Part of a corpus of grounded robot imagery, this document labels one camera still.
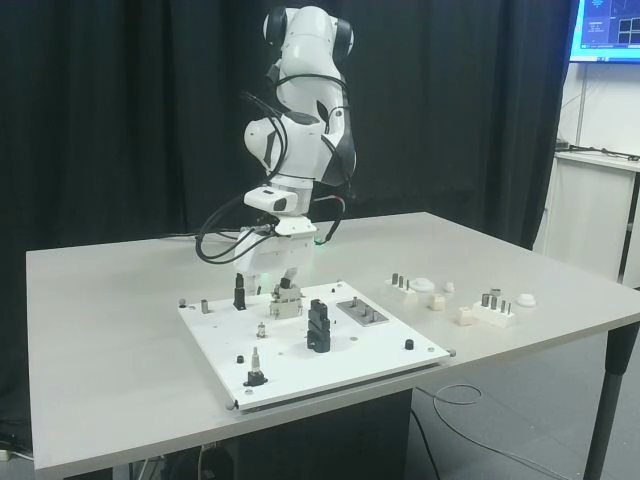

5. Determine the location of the black curtain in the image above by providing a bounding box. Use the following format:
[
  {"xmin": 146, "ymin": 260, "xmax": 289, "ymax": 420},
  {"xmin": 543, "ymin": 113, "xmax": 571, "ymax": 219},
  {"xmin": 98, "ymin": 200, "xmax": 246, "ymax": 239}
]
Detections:
[{"xmin": 0, "ymin": 0, "xmax": 576, "ymax": 451}]

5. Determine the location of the grey floor cable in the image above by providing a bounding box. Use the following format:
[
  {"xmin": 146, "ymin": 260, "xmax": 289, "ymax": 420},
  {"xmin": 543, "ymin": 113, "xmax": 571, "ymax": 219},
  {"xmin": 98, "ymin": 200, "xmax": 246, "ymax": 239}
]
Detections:
[{"xmin": 432, "ymin": 383, "xmax": 586, "ymax": 480}]

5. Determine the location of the black D-SUB plug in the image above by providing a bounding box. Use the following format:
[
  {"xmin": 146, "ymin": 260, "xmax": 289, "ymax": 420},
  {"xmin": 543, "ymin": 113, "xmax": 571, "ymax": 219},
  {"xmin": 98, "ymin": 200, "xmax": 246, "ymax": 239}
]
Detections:
[{"xmin": 304, "ymin": 298, "xmax": 332, "ymax": 354}]

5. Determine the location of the black cabinet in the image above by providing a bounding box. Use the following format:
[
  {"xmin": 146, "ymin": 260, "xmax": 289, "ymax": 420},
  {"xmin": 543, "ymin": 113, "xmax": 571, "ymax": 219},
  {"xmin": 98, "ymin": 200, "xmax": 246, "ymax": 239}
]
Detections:
[{"xmin": 214, "ymin": 387, "xmax": 416, "ymax": 480}]

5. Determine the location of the blue screen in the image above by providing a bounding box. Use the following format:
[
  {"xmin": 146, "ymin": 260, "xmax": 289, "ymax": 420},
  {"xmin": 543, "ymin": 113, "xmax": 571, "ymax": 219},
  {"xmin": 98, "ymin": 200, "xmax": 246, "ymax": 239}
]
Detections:
[{"xmin": 568, "ymin": 0, "xmax": 640, "ymax": 64}]

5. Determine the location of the silver plug with black base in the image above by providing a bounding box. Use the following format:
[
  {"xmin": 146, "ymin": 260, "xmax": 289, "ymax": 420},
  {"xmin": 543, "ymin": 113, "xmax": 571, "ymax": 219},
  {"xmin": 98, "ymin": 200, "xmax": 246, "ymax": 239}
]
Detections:
[{"xmin": 243, "ymin": 346, "xmax": 269, "ymax": 389}]

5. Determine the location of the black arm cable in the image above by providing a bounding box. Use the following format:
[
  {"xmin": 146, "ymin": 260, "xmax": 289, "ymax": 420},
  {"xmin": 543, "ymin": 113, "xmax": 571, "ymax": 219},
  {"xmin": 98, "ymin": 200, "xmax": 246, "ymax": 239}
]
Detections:
[{"xmin": 194, "ymin": 74, "xmax": 361, "ymax": 264}]

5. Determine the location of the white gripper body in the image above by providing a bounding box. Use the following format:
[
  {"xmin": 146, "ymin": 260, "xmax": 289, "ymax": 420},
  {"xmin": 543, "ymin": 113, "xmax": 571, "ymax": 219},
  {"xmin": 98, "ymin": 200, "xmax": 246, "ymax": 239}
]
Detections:
[{"xmin": 233, "ymin": 230, "xmax": 316, "ymax": 281}]

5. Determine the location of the white task board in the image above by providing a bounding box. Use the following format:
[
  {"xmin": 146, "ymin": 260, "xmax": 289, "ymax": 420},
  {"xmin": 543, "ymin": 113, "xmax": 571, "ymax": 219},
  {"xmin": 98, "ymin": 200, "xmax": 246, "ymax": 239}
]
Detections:
[{"xmin": 177, "ymin": 281, "xmax": 456, "ymax": 414}]

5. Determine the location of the white peg holder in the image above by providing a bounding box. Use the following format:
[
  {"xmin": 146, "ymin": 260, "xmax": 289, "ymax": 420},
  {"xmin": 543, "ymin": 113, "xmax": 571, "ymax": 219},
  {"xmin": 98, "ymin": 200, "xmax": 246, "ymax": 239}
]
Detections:
[
  {"xmin": 472, "ymin": 299, "xmax": 519, "ymax": 331},
  {"xmin": 378, "ymin": 279, "xmax": 419, "ymax": 305}
]

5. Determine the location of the black base cable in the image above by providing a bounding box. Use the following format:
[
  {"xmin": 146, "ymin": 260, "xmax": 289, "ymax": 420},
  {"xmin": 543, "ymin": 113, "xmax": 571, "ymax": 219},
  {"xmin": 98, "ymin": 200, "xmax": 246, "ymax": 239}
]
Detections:
[{"xmin": 164, "ymin": 227, "xmax": 261, "ymax": 246}]

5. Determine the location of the black plug with thin wire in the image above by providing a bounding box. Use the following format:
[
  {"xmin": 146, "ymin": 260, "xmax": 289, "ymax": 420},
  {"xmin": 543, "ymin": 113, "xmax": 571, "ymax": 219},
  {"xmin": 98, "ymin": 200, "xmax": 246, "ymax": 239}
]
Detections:
[{"xmin": 232, "ymin": 272, "xmax": 249, "ymax": 311}]

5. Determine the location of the dark table leg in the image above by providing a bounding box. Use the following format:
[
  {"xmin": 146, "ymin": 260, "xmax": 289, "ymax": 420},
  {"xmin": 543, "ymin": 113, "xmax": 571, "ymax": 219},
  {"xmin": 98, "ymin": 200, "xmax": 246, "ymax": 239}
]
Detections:
[{"xmin": 583, "ymin": 327, "xmax": 627, "ymax": 480}]

